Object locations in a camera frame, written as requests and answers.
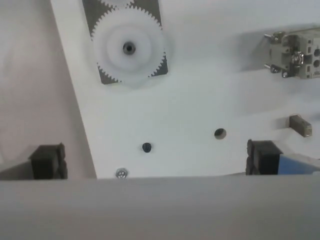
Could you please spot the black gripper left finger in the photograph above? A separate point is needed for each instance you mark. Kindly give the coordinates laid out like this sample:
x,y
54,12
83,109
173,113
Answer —
x,y
47,162

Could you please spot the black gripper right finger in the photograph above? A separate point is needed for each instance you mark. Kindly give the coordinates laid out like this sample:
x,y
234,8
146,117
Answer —
x,y
262,160

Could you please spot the metal square peg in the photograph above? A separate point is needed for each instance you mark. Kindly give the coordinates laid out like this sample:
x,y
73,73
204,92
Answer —
x,y
300,125

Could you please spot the white task board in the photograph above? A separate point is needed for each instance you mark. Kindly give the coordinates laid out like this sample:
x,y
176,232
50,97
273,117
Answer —
x,y
200,105

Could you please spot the beige waterproof plug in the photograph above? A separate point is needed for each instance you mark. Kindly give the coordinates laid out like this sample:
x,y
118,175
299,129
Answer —
x,y
297,55

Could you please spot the white large gear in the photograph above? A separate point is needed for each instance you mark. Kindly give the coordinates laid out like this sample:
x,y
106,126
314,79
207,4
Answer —
x,y
112,60

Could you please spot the white medium gear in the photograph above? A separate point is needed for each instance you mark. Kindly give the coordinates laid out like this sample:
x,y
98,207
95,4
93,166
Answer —
x,y
117,3

